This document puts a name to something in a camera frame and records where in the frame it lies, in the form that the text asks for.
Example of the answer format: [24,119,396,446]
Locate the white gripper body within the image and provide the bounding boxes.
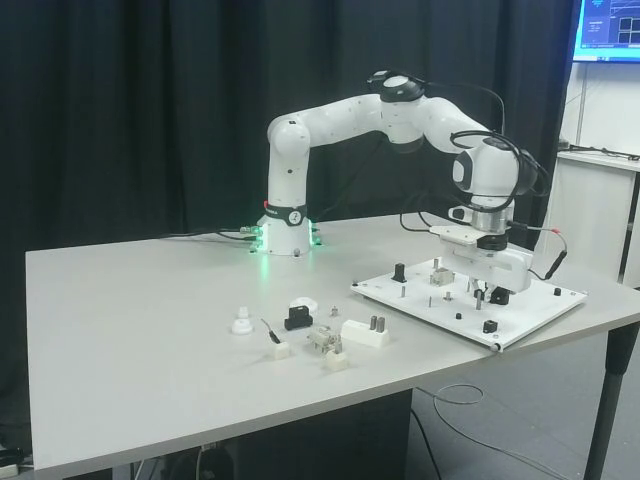
[441,246,532,293]

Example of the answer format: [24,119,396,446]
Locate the white peg holder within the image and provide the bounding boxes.
[341,319,392,350]

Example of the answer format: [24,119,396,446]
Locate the white task board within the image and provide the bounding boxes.
[349,256,588,354]

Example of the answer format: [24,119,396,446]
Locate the flat white mounting plate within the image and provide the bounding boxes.
[430,224,484,247]

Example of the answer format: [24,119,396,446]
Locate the white cabinet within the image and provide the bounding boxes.
[537,149,640,291]

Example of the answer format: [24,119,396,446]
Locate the black table leg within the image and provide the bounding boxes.
[583,327,633,480]

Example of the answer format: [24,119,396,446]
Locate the blue screen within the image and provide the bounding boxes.
[571,0,640,65]

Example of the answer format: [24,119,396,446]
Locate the black curtain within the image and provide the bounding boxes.
[0,0,582,257]

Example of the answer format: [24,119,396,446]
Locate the white power strip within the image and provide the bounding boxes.
[0,446,34,474]

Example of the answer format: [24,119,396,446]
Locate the grey floor cable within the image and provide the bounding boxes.
[431,383,592,474]

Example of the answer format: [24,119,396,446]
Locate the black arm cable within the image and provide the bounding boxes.
[398,129,551,235]
[367,69,507,135]

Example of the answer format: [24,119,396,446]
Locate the black cable on cabinet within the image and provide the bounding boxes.
[556,141,640,163]

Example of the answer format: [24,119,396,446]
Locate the black plug with cable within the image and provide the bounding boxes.
[260,317,283,346]

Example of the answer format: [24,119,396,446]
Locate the black base cable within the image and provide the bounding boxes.
[162,225,265,247]

